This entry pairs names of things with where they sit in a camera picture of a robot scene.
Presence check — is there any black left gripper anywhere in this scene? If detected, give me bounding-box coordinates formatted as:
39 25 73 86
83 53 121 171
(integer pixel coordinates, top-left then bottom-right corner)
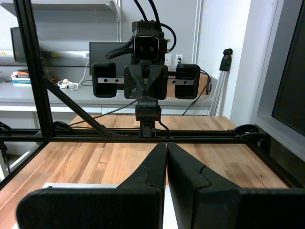
91 60 201 100

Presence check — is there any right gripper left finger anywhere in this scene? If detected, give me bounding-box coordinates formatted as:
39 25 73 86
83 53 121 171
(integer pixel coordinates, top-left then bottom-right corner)
16 142 167 229

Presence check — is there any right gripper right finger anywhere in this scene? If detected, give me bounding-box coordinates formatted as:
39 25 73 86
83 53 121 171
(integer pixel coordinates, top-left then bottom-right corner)
168 142 305 229

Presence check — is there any black computer monitor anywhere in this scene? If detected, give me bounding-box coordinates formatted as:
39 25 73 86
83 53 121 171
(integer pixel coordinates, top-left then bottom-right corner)
89 42 134 72
10 26 39 64

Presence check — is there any black silver tripod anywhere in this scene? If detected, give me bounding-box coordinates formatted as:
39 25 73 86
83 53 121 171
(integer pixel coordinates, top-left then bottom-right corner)
211 48 234 116

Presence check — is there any grey desk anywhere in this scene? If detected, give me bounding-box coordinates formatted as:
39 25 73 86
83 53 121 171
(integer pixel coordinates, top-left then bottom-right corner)
0 80 220 117

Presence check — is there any stack of books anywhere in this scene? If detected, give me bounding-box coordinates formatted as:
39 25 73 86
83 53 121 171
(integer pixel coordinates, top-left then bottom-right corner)
11 71 31 86

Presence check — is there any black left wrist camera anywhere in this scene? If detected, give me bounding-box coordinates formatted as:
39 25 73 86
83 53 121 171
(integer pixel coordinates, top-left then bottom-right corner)
132 35 160 61

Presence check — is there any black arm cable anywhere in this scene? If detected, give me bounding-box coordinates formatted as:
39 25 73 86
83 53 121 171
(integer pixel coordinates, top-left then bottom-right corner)
160 22 177 52
147 0 160 23
105 40 134 60
133 0 148 22

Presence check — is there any white coiled cable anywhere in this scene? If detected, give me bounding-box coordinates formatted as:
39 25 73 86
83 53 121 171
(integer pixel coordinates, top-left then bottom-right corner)
58 61 91 91

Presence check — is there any grey partition frame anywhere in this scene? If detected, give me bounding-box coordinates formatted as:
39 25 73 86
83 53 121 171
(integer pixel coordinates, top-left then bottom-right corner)
251 0 305 156

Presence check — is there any grey wall shelf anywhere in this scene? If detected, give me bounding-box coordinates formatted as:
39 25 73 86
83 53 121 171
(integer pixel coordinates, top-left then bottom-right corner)
0 0 122 52

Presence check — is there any black aluminium frame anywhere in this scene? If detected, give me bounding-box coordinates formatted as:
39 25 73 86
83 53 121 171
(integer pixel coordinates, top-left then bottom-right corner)
0 0 305 191

